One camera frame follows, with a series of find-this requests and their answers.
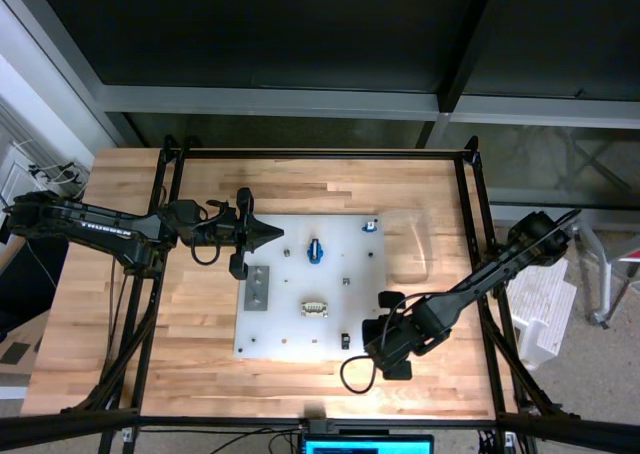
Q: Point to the blue round connector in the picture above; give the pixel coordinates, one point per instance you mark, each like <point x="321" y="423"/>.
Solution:
<point x="315" y="256"/>

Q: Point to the beige connector housing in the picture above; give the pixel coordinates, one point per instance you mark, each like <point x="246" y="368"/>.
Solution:
<point x="315" y="310"/>

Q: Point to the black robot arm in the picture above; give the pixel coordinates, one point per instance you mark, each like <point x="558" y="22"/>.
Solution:
<point x="480" y="280"/>
<point x="105" y="229"/>

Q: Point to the white taskboard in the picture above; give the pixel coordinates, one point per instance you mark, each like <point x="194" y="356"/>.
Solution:
<point x="325" y="284"/>

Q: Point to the flat cardboard box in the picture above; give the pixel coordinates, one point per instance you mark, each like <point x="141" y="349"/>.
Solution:
<point x="30" y="336"/>

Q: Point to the grey metal window frame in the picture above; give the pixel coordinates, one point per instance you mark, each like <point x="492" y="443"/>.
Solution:
<point x="270" y="101"/>

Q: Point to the black box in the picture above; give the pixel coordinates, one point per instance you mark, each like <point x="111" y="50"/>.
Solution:
<point x="25" y="284"/>

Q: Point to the aluminium bar holder block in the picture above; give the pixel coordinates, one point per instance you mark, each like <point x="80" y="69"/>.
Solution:
<point x="264" y="294"/>

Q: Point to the screen with blue edge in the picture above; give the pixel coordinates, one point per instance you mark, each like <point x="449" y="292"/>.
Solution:
<point x="367" y="446"/>

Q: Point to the chair with silver frame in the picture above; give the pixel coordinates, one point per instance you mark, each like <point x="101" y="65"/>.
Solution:
<point x="606" y="274"/>

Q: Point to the clear plastic tub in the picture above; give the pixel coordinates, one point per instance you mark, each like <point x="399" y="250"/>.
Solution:
<point x="410" y="254"/>

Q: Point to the white plastic step stool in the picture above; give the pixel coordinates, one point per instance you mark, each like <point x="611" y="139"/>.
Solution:
<point x="540" y="299"/>

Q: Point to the black metal frame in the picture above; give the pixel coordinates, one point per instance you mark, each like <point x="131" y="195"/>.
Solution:
<point x="320" y="152"/>

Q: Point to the small black socket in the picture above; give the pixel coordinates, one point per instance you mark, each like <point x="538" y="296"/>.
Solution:
<point x="345" y="341"/>

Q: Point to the small blue connector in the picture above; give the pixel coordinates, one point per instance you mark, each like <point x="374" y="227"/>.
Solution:
<point x="369" y="226"/>

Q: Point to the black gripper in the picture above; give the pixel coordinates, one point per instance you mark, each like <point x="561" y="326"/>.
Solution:
<point x="244" y="234"/>
<point x="397" y="344"/>

